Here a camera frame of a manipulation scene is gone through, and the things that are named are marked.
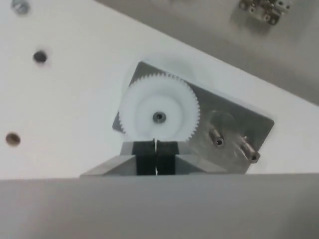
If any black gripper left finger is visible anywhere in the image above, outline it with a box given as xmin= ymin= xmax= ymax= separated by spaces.
xmin=79 ymin=140 xmax=156 ymax=178

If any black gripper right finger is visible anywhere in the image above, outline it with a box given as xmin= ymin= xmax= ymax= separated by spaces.
xmin=156 ymin=140 xmax=211 ymax=176

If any white large gear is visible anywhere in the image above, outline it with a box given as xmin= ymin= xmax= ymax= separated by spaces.
xmin=118 ymin=72 xmax=201 ymax=145

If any white task board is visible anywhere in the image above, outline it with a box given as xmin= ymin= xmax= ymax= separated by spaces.
xmin=0 ymin=0 xmax=319 ymax=180

